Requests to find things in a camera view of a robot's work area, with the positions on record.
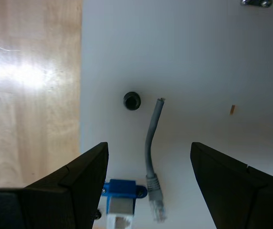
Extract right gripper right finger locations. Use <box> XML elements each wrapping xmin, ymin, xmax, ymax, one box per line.
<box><xmin>190</xmin><ymin>142</ymin><xmax>273</xmax><ymax>229</ymax></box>

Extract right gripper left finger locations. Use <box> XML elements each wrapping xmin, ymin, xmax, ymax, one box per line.
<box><xmin>0</xmin><ymin>142</ymin><xmax>109</xmax><ymax>229</ymax></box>

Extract grey cable with clear plug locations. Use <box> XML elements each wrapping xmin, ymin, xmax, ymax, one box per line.
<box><xmin>144</xmin><ymin>97</ymin><xmax>167</xmax><ymax>224</ymax></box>

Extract small blue socket block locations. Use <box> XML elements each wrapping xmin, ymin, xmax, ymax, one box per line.
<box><xmin>101</xmin><ymin>178</ymin><xmax>149</xmax><ymax>229</ymax></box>

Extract white task board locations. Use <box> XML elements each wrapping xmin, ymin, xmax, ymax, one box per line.
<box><xmin>79</xmin><ymin>0</ymin><xmax>273</xmax><ymax>229</ymax></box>

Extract threaded steel stud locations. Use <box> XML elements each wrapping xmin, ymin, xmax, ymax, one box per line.
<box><xmin>240</xmin><ymin>0</ymin><xmax>273</xmax><ymax>9</ymax></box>

